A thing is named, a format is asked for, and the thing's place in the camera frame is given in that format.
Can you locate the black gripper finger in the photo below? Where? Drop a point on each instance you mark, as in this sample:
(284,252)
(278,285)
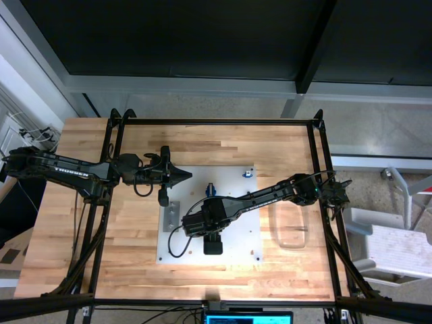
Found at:
(176,179)
(177,171)

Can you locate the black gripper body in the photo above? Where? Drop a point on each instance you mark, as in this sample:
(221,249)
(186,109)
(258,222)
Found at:
(164,154)
(212,246)

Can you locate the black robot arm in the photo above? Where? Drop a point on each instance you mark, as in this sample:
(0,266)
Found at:
(256,199)
(67,168)

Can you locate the white mounting board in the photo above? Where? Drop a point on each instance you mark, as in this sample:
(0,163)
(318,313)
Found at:
(243,236)

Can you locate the blue holder with silver plug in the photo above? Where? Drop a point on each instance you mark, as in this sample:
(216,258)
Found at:
(206,193)

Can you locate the grey metal plate with posts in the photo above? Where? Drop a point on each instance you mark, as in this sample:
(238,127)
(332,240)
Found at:
(167,219)

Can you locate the small blue and white plug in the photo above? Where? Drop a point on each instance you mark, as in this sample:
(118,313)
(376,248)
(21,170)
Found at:
(247,174)

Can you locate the laptop screen with blue edge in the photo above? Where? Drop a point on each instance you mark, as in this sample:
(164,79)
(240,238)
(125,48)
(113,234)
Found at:
(246,319)

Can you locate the clear plastic tub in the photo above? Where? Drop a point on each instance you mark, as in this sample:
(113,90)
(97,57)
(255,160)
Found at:
(290,222)

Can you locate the cardboard box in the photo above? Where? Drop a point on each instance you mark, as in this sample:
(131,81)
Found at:
(13,249)

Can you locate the white step stool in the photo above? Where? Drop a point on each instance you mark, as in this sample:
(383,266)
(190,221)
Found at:
(395,249)

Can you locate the black table-level camera mount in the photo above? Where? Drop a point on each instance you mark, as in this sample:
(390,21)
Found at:
(213,303)

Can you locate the black metal frame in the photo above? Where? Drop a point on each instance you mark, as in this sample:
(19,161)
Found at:
(152,299)

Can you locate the grey metal chair frame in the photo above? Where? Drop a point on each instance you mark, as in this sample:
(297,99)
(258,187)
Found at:
(401,182)

